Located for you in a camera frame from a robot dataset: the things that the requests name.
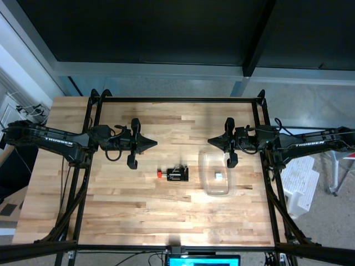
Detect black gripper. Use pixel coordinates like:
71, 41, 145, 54
121, 118, 158, 170
207, 117, 246, 169

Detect black vise with red knob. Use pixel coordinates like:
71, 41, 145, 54
157, 166, 190, 183

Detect clear plastic tub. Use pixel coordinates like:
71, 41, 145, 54
200, 151, 236, 198

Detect white plastic step stool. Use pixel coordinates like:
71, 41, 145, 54
280, 156, 322, 220

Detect grey metal stand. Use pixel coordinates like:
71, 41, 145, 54
321, 149, 355, 197

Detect laptop screen with blue edge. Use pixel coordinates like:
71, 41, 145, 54
166, 254, 241, 266

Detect flat cardboard box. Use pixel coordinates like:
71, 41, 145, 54
0, 185, 28, 222

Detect black aluminium frame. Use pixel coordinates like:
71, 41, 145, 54
0, 88, 355, 266

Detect black and white cable bundle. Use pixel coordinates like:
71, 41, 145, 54
15, 103, 47, 117

